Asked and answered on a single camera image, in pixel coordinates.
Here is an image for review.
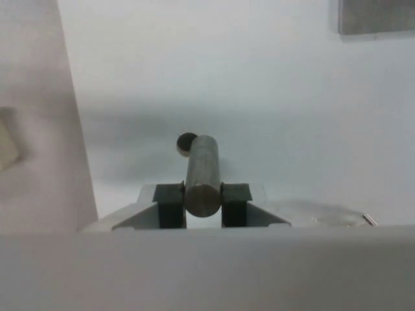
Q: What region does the white task board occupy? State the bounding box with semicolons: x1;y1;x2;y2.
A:
55;0;415;235

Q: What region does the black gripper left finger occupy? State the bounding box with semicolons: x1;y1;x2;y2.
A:
78;183;189;231

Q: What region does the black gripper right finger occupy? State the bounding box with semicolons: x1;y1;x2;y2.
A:
220;181;292;228

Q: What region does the metal round peg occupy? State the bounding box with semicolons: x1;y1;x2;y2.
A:
183;133;224;217

